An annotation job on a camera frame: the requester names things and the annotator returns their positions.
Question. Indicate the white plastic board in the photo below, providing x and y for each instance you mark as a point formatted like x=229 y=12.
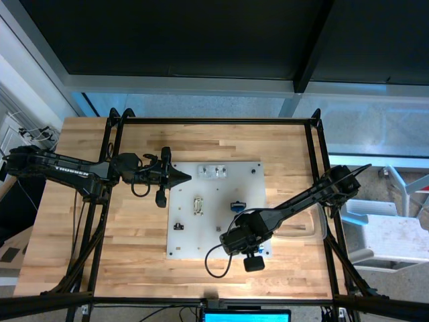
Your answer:
x=201 y=241

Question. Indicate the blue D-sub connector holder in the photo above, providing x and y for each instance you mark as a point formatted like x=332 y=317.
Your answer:
x=237 y=206

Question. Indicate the white plastic stool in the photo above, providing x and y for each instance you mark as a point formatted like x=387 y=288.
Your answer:
x=392 y=238

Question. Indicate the blue laptop screen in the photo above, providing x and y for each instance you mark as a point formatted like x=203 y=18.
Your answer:
x=246 y=317

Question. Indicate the grey rectangular connector housing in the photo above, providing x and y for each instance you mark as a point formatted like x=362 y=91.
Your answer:
x=199 y=207

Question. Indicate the clear plastic tub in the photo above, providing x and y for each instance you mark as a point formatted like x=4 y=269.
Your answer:
x=320 y=221

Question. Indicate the blue socket with white insert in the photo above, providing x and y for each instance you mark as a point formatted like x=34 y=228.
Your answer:
x=261 y=249

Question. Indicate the small black clamp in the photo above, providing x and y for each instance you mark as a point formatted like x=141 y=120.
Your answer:
x=178 y=226

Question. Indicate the black aluminium frame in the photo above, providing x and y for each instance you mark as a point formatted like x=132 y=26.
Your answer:
x=214 y=120

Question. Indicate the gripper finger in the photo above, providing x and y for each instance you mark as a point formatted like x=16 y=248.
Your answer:
x=179 y=174
x=179 y=180

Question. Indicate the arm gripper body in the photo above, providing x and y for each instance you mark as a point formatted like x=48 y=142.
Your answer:
x=238 y=243
x=164 y=174

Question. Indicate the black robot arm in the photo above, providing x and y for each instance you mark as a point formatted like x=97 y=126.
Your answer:
x=301 y=199
x=67 y=169

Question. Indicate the black camera bracket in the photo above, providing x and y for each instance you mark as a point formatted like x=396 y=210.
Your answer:
x=212 y=302

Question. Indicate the white metal chair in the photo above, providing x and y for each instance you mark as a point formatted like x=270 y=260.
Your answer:
x=412 y=184

